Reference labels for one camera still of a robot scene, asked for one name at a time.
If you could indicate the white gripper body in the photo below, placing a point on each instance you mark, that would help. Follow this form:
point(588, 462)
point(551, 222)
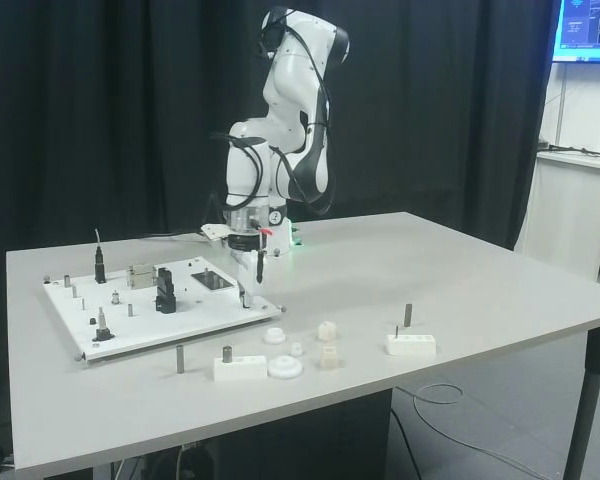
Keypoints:
point(247, 272)

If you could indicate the dark table leg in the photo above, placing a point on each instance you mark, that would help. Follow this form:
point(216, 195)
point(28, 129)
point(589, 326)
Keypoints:
point(597, 380)

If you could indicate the black curtain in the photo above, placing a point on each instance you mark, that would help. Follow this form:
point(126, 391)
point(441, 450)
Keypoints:
point(80, 100)

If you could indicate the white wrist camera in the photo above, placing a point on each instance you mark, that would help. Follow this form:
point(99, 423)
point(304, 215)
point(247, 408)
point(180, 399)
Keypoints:
point(214, 231)

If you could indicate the white medium gear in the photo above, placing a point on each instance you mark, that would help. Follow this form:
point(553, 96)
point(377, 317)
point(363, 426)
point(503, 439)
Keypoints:
point(273, 336)

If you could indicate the blue screen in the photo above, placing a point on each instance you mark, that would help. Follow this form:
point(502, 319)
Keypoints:
point(590, 30)

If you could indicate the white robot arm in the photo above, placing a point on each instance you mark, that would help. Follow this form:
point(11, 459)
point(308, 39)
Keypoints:
point(285, 85)

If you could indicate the metal BNC plug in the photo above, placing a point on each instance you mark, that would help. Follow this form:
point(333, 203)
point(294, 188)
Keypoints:
point(115, 299)

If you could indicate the white holder with holes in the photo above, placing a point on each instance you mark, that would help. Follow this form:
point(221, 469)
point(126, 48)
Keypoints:
point(410, 346)

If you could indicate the white peg holder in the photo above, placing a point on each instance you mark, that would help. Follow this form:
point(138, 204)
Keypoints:
point(240, 368)

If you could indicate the white cabinet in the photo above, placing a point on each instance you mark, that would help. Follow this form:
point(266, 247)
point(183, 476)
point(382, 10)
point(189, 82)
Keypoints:
point(570, 215)

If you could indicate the black D-SUB plug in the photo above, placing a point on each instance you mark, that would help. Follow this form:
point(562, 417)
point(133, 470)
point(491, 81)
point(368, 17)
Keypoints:
point(165, 295)

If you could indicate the dark metal square peg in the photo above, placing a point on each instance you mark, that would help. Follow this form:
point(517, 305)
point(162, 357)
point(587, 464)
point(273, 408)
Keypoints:
point(407, 315)

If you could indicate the cream square plug holder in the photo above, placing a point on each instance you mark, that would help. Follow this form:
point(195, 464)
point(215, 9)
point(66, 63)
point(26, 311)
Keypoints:
point(330, 358)

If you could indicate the black under-table cabinet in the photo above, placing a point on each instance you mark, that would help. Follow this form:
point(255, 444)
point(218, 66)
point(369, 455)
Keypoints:
point(280, 440)

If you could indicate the white large gear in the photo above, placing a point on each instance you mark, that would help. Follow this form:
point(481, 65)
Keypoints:
point(286, 369)

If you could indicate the white small gear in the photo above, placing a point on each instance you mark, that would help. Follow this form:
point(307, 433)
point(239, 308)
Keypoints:
point(295, 348)

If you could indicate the white task board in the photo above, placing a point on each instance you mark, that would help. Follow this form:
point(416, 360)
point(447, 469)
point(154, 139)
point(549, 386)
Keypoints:
point(145, 332)

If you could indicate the cream round-topped plug holder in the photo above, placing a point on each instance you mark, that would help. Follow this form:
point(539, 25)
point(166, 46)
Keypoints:
point(327, 331)

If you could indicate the thick metal round peg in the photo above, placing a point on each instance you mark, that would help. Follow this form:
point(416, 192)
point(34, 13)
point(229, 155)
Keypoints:
point(226, 353)

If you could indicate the thin black rod, red tag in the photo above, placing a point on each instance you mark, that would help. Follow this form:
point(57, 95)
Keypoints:
point(259, 267)

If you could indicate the black silver-tipped plug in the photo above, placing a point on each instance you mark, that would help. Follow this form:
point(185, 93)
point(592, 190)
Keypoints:
point(102, 332)

